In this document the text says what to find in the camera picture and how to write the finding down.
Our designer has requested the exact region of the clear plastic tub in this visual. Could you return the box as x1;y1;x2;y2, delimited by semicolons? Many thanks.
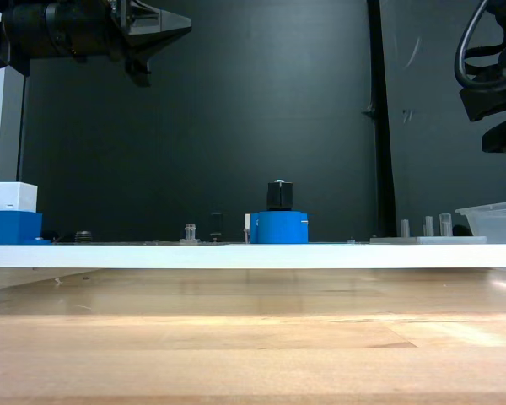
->
455;199;506;246

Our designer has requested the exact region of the grey metal peg plate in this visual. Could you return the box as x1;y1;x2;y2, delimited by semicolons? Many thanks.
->
369;235;488;246

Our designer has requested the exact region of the black upright connector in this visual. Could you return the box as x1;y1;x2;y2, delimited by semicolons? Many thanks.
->
208;212;226;243

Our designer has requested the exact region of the small silver connector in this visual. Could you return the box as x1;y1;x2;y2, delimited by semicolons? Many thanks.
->
179;223;201;244

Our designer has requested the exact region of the white cube block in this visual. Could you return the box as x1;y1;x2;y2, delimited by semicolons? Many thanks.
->
0;181;39;212

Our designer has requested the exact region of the white task board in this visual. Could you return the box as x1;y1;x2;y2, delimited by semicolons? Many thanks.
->
0;243;506;270

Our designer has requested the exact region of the blue rectangular holder block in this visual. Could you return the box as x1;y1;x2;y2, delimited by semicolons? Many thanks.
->
0;209;51;246

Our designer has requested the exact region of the blue connector holder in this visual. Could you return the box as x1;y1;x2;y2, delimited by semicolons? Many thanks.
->
249;209;310;245

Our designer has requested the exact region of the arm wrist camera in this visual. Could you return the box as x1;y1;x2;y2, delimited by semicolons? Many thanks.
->
459;78;506;124

